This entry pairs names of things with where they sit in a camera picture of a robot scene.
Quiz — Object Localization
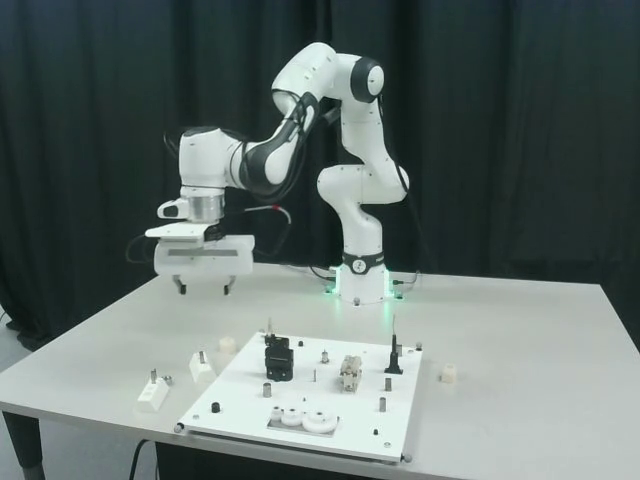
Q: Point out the small white box dark window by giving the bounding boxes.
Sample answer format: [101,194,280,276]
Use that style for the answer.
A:
[157,199,191,220]

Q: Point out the white square peg holder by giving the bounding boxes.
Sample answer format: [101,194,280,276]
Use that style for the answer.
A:
[188,352,217,386]

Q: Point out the white round peg holder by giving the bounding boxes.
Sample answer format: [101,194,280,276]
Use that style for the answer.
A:
[137,377,172,414]

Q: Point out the black base cable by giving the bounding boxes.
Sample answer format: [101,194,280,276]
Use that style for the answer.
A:
[377,92,424,301]

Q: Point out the black curtains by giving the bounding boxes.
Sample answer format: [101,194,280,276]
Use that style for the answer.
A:
[0,0,640,351]

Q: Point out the flat white mounting plate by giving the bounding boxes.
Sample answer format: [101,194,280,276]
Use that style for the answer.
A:
[144,223,207,245]

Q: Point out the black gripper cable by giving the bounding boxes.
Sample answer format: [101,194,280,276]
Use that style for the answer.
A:
[124,233,157,265]

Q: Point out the black upright plug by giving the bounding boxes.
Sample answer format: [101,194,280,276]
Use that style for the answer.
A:
[383,314,404,375]

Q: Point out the silver wrist ring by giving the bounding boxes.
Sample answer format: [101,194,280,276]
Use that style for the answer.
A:
[187,195,224,224]

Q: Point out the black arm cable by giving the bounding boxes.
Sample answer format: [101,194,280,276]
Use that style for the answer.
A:
[162,94,321,201]

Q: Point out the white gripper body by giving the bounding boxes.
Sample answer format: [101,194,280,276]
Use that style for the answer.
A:
[153,234,256,278]

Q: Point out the white large gear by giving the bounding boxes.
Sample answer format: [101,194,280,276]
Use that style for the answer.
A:
[301,410,334,434]

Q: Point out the white task board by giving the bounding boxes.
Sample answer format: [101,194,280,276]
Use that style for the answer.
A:
[175,329,427,464]

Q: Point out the dark table leg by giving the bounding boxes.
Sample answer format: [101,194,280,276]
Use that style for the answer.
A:
[2,412,41,480]

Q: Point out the black D-SUB plug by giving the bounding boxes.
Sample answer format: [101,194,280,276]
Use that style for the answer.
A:
[263,333,296,384]

